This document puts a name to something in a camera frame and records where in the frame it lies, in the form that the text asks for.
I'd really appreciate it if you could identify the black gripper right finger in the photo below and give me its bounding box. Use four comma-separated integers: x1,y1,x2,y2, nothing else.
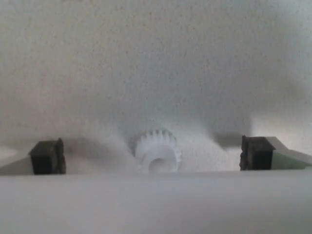
239,134,312,171

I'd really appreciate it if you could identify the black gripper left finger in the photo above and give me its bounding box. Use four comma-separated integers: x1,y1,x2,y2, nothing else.
0,137,67,176

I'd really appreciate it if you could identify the white small gear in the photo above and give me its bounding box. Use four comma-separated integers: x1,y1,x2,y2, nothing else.
134,129,182,174

